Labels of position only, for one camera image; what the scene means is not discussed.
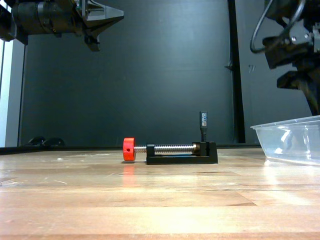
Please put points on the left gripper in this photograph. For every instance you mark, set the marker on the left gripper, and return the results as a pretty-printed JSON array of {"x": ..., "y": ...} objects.
[{"x": 92, "y": 43}]

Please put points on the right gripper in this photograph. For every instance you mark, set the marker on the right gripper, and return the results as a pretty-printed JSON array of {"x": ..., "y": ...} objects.
[{"x": 290, "y": 80}]

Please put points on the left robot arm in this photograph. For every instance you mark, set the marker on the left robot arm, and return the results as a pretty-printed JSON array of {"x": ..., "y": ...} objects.
[{"x": 37, "y": 17}]

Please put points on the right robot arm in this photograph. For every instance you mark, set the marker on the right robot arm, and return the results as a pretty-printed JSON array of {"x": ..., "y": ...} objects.
[{"x": 287, "y": 10}]

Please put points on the clear plastic container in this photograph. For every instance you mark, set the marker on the clear plastic container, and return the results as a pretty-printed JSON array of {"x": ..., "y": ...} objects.
[{"x": 292, "y": 142}]

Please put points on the black clamp with red knob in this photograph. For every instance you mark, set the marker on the black clamp with red knob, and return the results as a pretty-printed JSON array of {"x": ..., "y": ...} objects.
[{"x": 180, "y": 158}]

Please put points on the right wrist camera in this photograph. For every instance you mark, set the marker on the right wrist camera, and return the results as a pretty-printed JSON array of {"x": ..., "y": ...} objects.
[{"x": 282, "y": 53}]

